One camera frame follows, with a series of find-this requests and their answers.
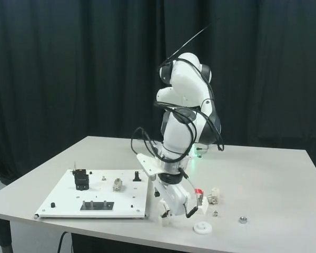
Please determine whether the white large gear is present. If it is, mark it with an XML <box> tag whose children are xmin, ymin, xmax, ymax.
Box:
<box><xmin>193</xmin><ymin>221</ymin><xmax>214</xmax><ymax>234</ymax></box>

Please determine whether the metal base connector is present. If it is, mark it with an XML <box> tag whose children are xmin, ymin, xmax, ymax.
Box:
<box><xmin>194</xmin><ymin>145</ymin><xmax>211</xmax><ymax>159</ymax></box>

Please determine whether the white mounting plate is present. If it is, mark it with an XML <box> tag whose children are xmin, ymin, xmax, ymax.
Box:
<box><xmin>136</xmin><ymin>152</ymin><xmax>165</xmax><ymax>181</ymax></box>

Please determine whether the white and metal plug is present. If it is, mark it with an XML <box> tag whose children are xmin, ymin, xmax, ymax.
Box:
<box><xmin>205</xmin><ymin>187</ymin><xmax>222</xmax><ymax>205</ymax></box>

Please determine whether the white square peg holder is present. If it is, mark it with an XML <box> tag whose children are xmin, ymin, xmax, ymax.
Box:
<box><xmin>197</xmin><ymin>200</ymin><xmax>210</xmax><ymax>215</ymax></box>

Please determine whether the white task board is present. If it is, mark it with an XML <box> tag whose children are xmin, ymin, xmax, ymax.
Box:
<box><xmin>34</xmin><ymin>168</ymin><xmax>151</xmax><ymax>219</ymax></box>

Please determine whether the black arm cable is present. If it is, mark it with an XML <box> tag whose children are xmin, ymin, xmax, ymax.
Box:
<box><xmin>153</xmin><ymin>59</ymin><xmax>225</xmax><ymax>152</ymax></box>

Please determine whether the dark table leg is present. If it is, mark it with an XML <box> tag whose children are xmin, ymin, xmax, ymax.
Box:
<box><xmin>0</xmin><ymin>216</ymin><xmax>12</xmax><ymax>253</ymax></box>

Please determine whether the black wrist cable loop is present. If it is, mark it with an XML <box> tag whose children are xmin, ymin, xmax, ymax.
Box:
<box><xmin>130</xmin><ymin>126</ymin><xmax>185</xmax><ymax>166</ymax></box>

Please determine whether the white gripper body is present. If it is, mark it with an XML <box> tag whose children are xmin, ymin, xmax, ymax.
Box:
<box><xmin>152</xmin><ymin>181</ymin><xmax>194</xmax><ymax>217</ymax></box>

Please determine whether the black curtain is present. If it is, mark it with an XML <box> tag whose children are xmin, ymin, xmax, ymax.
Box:
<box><xmin>0</xmin><ymin>0</ymin><xmax>316</xmax><ymax>175</ymax></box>

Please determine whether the black cable under table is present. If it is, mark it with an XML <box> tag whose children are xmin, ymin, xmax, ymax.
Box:
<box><xmin>58</xmin><ymin>231</ymin><xmax>72</xmax><ymax>253</ymax></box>

